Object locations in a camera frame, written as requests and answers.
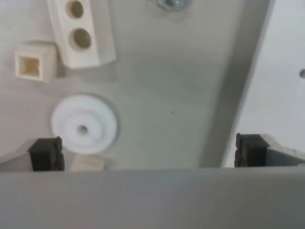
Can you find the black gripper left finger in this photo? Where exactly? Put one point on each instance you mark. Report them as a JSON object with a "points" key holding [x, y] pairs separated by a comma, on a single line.
{"points": [[46, 155]]}

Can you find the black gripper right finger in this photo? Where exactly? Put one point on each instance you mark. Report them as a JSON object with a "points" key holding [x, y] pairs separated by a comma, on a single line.
{"points": [[250, 151]]}

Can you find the white large gear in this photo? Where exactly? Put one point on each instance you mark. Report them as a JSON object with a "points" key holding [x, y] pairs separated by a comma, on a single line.
{"points": [[83, 124]]}

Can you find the cream square holder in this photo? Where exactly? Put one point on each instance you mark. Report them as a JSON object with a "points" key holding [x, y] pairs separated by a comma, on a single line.
{"points": [[87, 163], [35, 63]]}

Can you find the metal nut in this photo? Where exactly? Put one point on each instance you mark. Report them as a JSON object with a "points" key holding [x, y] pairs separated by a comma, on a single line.
{"points": [[174, 4]]}

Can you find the white long peg holder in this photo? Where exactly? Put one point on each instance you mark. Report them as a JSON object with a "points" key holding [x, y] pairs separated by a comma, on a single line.
{"points": [[83, 35]]}

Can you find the white task board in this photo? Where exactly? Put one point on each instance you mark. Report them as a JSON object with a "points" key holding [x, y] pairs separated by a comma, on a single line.
{"points": [[286, 100]]}

